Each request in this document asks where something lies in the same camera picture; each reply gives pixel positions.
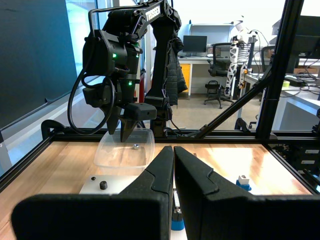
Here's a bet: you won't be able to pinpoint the grey window frame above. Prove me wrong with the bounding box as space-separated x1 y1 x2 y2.
0 0 160 173

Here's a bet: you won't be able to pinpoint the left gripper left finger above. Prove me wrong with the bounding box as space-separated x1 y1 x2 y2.
11 146 174 240

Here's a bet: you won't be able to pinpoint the black office chair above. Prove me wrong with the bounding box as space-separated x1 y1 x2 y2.
202 42 236 110

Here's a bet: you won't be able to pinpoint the black aluminium frame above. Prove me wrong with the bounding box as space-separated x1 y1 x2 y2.
0 0 320 196

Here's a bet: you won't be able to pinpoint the large black monitor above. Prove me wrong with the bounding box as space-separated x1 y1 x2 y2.
294 15 320 54

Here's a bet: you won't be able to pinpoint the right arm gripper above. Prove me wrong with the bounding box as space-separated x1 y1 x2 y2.
83 78 158 143

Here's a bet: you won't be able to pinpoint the white lattice robot legs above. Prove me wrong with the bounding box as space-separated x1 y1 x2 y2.
224 21 258 98

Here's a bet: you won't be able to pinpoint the black hanging jacket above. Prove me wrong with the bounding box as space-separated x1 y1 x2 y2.
164 37 189 107

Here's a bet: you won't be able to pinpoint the clear plastic tub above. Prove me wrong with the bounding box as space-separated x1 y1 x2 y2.
93 128 156 177

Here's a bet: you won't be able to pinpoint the white mounting board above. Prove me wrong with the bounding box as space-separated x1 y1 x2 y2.
78 174 188 240

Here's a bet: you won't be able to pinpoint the black computer monitor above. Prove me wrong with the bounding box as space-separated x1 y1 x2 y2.
183 35 208 57

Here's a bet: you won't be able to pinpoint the yellow cabinet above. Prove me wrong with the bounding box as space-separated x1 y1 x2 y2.
180 63 192 87

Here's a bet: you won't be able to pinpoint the white wall cabinet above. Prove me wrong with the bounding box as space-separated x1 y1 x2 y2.
189 22 236 38

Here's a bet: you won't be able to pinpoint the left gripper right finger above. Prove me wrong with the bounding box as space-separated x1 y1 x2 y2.
174 146 320 240

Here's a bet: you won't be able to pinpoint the small blue socket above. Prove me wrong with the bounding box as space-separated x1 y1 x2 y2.
235 174 253 192

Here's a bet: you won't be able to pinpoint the white desk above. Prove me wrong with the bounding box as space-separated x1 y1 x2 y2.
178 56 236 97
243 73 320 132

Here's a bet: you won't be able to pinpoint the blue D-sub connector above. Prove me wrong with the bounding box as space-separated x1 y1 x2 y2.
170 189 186 232

